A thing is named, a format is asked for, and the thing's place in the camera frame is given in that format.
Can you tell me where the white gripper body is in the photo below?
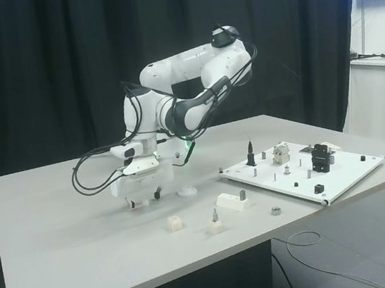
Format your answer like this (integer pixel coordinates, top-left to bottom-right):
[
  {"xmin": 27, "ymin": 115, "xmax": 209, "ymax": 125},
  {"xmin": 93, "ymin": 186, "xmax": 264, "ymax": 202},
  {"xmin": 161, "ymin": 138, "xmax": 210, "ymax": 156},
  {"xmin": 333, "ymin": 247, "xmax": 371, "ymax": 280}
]
[{"xmin": 108, "ymin": 163, "xmax": 177, "ymax": 202}]

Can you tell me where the white large gear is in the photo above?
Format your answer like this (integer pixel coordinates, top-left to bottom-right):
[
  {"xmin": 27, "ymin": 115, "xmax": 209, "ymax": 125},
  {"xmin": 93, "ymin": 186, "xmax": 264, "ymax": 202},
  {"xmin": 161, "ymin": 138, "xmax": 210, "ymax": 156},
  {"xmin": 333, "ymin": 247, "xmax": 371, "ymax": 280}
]
[{"xmin": 177, "ymin": 184, "xmax": 198, "ymax": 199}]

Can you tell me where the flat white mounting plate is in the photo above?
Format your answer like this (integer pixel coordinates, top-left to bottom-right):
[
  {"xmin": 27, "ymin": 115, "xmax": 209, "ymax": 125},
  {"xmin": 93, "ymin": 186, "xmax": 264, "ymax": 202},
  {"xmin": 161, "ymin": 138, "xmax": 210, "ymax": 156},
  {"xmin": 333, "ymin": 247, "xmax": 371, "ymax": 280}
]
[{"xmin": 121, "ymin": 154, "xmax": 162, "ymax": 179}]

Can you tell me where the white cube peg holder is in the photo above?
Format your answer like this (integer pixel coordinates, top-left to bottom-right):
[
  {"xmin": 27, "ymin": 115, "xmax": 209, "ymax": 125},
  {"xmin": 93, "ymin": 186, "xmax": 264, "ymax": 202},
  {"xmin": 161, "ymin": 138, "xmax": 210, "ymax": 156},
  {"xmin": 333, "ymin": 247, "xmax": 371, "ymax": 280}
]
[{"xmin": 165, "ymin": 214, "xmax": 185, "ymax": 233}]

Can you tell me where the white small peg holder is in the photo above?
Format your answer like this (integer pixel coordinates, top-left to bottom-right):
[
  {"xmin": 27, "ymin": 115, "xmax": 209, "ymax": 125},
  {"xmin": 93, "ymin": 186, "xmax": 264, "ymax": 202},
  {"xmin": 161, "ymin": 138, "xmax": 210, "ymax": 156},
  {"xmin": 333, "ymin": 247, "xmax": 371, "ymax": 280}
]
[{"xmin": 206, "ymin": 218, "xmax": 225, "ymax": 236}]

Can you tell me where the white long peg holder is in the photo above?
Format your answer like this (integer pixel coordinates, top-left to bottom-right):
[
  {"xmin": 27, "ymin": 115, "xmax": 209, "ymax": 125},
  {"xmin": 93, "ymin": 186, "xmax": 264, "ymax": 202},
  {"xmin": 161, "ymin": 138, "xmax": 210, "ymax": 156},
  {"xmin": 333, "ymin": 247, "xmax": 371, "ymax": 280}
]
[{"xmin": 214, "ymin": 189, "xmax": 252, "ymax": 215}]

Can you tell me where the black waterproof plug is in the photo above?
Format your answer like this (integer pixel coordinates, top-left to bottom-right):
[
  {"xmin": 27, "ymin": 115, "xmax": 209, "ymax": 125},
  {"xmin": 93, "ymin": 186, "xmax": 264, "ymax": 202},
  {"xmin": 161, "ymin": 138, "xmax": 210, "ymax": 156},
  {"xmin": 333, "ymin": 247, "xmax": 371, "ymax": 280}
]
[{"xmin": 244, "ymin": 139, "xmax": 258, "ymax": 168}]

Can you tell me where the black curtain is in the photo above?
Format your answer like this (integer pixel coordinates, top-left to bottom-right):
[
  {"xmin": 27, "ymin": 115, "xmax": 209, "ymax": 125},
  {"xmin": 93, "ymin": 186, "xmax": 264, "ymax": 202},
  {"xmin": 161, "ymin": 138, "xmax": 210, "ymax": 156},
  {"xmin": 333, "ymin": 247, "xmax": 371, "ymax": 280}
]
[{"xmin": 0, "ymin": 0, "xmax": 382, "ymax": 255}]

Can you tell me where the white task board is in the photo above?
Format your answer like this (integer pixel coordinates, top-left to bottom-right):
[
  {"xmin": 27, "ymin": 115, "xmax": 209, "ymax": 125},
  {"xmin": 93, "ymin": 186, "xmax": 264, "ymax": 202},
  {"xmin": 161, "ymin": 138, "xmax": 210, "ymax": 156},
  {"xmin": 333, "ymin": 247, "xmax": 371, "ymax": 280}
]
[{"xmin": 215, "ymin": 130, "xmax": 385, "ymax": 220}]

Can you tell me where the white cabinet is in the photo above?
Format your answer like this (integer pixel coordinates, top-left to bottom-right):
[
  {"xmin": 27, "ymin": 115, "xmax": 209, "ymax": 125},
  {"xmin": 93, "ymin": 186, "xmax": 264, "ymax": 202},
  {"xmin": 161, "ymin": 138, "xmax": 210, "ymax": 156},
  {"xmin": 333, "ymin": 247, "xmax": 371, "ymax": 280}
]
[{"xmin": 339, "ymin": 53, "xmax": 385, "ymax": 158}]

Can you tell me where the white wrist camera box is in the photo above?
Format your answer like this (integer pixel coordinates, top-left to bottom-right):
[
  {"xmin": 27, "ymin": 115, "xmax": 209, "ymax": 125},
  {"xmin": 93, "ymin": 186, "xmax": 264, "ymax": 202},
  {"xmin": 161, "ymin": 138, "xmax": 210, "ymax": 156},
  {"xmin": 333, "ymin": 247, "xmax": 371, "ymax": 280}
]
[{"xmin": 109, "ymin": 142, "xmax": 145, "ymax": 162}]

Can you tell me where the thin black rod on wire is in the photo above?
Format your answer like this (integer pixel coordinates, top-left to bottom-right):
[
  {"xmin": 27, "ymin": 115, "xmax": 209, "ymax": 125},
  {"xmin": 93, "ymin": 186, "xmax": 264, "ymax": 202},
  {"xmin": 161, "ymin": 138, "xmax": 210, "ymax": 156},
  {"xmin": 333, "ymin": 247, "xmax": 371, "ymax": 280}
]
[{"xmin": 170, "ymin": 142, "xmax": 199, "ymax": 167}]

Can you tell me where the black camera cable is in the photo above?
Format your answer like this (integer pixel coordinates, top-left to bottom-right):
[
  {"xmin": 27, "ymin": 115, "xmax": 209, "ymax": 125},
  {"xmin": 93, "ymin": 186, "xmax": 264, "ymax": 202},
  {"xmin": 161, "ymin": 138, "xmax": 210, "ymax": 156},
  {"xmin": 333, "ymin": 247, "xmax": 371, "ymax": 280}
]
[
  {"xmin": 68, "ymin": 144, "xmax": 130, "ymax": 199},
  {"xmin": 72, "ymin": 146, "xmax": 130, "ymax": 194}
]

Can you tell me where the thin grey cable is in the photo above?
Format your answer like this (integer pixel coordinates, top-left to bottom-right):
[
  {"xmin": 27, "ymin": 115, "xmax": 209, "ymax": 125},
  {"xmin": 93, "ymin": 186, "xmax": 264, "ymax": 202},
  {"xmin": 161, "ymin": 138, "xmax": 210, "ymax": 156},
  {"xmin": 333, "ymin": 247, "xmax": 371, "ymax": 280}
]
[{"xmin": 284, "ymin": 220, "xmax": 385, "ymax": 288}]

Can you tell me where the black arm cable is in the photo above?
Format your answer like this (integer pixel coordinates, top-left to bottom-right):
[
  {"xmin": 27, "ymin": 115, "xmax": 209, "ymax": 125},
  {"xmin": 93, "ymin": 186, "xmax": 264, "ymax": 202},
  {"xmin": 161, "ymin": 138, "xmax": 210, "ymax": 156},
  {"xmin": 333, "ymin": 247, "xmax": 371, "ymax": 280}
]
[{"xmin": 112, "ymin": 17, "xmax": 270, "ymax": 150}]

